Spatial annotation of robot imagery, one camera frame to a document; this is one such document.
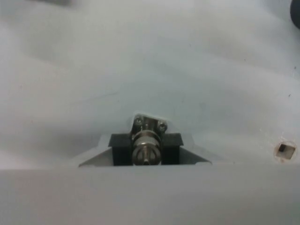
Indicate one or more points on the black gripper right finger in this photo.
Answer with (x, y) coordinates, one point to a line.
(172, 150)

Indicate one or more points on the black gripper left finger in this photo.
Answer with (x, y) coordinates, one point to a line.
(119, 150)

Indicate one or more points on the metal BNC plug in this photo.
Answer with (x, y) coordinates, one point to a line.
(146, 145)

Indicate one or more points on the white task board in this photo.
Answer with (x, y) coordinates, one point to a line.
(150, 70)

